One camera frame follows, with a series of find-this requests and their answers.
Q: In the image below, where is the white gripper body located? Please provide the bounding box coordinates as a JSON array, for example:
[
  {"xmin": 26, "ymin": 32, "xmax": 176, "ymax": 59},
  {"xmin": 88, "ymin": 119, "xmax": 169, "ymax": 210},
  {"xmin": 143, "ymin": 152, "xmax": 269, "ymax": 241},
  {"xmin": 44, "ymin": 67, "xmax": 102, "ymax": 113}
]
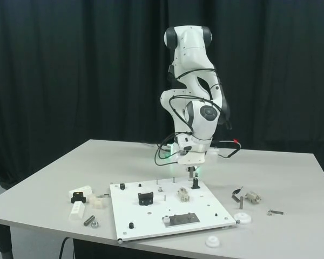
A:
[{"xmin": 177, "ymin": 152, "xmax": 206, "ymax": 166}]

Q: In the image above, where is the white large gear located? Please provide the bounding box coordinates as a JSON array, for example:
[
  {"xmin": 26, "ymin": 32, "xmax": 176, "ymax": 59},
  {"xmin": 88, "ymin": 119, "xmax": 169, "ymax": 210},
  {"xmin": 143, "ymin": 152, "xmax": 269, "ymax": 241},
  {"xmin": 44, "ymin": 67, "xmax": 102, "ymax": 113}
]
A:
[{"xmin": 233, "ymin": 212, "xmax": 252, "ymax": 225}]

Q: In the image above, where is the white task board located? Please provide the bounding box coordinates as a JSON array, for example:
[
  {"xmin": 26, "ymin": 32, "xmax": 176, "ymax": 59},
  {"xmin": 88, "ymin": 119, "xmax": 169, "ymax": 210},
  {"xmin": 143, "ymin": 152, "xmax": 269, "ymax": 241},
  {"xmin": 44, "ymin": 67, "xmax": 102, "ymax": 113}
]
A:
[{"xmin": 109, "ymin": 176, "xmax": 237, "ymax": 240}]

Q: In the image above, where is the white medium gear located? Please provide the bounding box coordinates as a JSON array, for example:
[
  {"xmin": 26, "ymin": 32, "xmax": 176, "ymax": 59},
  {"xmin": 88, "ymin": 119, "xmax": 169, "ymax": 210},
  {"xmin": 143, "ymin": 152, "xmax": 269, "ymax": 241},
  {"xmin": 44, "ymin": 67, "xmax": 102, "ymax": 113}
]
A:
[{"xmin": 205, "ymin": 235, "xmax": 222, "ymax": 248}]

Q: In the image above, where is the white cube holder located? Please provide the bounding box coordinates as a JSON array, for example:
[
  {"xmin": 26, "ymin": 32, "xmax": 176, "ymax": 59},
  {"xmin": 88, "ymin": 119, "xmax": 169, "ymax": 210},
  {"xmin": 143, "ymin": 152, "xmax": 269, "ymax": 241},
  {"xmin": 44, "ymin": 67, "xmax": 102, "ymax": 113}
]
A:
[{"xmin": 89, "ymin": 196, "xmax": 107, "ymax": 210}]

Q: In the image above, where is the long white holder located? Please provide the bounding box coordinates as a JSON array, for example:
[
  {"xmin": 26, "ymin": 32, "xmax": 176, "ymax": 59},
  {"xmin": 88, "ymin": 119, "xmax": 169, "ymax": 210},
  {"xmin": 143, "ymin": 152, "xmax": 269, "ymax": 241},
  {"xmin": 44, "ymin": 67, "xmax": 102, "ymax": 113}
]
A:
[{"xmin": 68, "ymin": 185, "xmax": 94, "ymax": 199}]

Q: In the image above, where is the black D-SUB plug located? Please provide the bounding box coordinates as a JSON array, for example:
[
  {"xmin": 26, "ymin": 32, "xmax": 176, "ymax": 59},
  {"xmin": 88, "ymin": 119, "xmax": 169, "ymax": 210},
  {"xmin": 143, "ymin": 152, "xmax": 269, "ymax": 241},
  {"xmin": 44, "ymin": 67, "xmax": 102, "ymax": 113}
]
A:
[{"xmin": 70, "ymin": 192, "xmax": 87, "ymax": 204}]

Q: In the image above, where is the white holder with holes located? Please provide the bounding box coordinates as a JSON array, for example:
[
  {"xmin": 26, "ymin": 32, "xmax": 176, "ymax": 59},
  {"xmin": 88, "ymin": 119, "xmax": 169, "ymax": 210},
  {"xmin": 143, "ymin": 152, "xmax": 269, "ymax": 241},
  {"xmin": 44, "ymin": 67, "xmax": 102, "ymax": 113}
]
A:
[{"xmin": 67, "ymin": 202, "xmax": 85, "ymax": 221}]

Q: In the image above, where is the black curtain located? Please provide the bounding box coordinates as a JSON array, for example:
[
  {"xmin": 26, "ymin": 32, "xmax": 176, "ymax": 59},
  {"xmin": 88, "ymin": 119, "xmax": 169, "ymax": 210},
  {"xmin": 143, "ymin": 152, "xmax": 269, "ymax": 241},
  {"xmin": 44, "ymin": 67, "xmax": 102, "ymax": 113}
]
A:
[{"xmin": 0, "ymin": 0, "xmax": 324, "ymax": 189}]

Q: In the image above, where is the dark table leg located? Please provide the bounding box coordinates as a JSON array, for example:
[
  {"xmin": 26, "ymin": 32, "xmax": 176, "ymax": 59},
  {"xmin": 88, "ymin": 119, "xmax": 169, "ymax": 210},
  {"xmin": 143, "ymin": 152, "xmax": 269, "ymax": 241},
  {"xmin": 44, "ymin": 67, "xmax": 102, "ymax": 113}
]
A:
[{"xmin": 0, "ymin": 221, "xmax": 12, "ymax": 259}]

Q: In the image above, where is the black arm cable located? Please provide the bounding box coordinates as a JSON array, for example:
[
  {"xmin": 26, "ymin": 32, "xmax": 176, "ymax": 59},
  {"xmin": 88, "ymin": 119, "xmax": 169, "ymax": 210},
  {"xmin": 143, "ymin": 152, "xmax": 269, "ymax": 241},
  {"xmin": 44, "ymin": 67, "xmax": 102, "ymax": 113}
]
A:
[{"xmin": 153, "ymin": 67, "xmax": 229, "ymax": 166}]

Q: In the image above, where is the black cable under table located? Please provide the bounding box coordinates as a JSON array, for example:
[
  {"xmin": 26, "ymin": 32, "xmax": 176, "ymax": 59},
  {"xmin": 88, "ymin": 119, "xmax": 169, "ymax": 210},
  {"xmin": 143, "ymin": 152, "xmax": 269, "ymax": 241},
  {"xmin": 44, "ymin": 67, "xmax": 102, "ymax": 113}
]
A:
[{"xmin": 58, "ymin": 236, "xmax": 74, "ymax": 259}]

